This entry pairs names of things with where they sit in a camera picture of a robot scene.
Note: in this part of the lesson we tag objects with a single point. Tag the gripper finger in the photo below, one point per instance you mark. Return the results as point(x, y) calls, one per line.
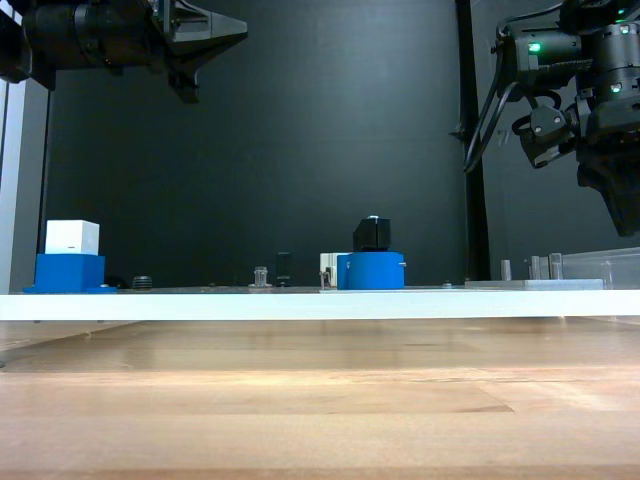
point(200, 50)
point(586, 175)
point(625, 200)
point(220, 27)

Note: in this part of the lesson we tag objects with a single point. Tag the clear plastic container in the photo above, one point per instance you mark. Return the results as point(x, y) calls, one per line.
point(620, 265)

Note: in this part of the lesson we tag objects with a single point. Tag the thick metal peg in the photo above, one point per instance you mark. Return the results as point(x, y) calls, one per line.
point(556, 266)

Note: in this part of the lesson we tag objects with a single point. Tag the medium metal peg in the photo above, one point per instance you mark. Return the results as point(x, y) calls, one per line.
point(535, 267)

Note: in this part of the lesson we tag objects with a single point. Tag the thin metal peg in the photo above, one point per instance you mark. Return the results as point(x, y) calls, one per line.
point(506, 270)

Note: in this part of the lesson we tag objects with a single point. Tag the white cube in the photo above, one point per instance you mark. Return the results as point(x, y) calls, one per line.
point(72, 237)

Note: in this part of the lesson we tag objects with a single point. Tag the black rectangular plug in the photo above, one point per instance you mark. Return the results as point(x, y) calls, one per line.
point(372, 234)

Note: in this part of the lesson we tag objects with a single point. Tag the blue round holder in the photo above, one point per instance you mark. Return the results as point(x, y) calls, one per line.
point(375, 272)

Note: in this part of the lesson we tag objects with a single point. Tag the small black connector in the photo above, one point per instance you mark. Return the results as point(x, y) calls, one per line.
point(283, 267)

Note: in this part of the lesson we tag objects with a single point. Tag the small metal socket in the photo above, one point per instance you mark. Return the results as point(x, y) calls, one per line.
point(261, 277)

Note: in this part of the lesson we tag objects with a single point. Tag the blue square holder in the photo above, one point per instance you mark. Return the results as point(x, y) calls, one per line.
point(70, 272)

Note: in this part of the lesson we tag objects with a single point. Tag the black round knob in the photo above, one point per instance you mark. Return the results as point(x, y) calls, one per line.
point(142, 283)

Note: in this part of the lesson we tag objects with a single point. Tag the beige connector housing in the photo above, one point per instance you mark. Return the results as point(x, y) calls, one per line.
point(329, 267)

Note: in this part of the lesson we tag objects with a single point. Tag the white board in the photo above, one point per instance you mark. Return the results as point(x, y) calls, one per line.
point(320, 305)

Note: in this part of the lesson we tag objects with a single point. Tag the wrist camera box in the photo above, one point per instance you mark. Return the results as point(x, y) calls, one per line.
point(550, 50)

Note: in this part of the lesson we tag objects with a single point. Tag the grey metal base plate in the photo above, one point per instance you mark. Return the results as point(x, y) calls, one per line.
point(532, 284)

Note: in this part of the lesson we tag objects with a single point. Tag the black metal frame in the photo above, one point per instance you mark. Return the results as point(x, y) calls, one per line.
point(475, 225)

